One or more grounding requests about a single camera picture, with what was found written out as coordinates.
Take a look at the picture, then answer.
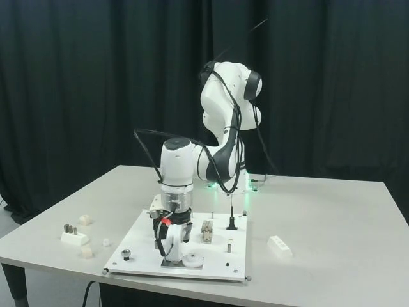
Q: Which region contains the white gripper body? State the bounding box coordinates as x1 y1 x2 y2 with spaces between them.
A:
161 224 185 262

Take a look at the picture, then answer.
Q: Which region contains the white large gear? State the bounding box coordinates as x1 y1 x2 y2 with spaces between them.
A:
183 252 205 269

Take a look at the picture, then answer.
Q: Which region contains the metal connector block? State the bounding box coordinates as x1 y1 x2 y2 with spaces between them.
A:
199 219 215 244

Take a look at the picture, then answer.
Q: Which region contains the white task board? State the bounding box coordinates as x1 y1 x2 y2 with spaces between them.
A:
104 209 251 282

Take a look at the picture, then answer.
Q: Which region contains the thin rod on black base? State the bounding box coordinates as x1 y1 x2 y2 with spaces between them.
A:
226 195 238 232

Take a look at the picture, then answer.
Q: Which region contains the white peg holder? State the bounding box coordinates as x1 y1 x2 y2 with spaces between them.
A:
60 230 89 247

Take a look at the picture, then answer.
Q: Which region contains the white three-hole holder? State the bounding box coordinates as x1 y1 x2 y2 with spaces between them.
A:
266 235 293 258

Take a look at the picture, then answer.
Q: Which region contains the dark table leg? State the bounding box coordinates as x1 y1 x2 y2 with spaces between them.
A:
1 260 26 307

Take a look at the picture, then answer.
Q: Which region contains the black curtain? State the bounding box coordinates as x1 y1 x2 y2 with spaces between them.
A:
0 0 409 218

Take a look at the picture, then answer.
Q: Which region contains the black rod on wire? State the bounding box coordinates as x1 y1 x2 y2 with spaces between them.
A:
152 201 181 258

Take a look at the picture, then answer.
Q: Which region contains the black hanging cable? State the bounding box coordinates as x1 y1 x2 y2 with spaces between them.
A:
82 280 100 307

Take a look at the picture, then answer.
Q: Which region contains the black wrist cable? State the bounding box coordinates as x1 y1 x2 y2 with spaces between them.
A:
133 127 212 186

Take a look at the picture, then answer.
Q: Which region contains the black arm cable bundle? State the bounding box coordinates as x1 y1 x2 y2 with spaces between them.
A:
199 62 245 194

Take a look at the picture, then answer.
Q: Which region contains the black trailing cable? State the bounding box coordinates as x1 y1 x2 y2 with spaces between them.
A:
252 99 281 176

